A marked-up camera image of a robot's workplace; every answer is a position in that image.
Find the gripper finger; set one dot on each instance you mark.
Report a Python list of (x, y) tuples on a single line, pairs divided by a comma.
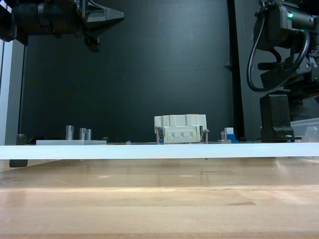
[(112, 15), (97, 28)]

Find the black plastic connector housing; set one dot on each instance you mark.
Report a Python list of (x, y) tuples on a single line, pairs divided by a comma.
[(274, 117)]

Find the small terminal connector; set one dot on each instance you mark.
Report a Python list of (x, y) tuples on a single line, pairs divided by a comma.
[(230, 138)]

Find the blue clamp connector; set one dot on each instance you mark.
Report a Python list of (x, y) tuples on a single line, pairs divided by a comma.
[(160, 140)]

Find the beige HAN10E socket base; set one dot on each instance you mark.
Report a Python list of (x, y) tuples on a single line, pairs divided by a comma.
[(182, 134)]

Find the clear plastic tub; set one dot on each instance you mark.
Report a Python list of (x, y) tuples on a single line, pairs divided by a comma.
[(309, 132)]

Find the grey metal block with pegs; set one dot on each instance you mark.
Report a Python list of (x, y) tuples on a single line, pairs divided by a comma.
[(69, 142)]

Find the black knurled screw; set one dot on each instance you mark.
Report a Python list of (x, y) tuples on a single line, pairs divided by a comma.
[(21, 139)]

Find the white task board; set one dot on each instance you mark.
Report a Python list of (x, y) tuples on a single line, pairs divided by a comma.
[(159, 152)]

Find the black rubber foot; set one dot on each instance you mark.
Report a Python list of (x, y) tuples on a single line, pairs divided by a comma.
[(18, 163)]

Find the black vertical wall post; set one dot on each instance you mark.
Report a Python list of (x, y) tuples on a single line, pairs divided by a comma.
[(235, 74)]

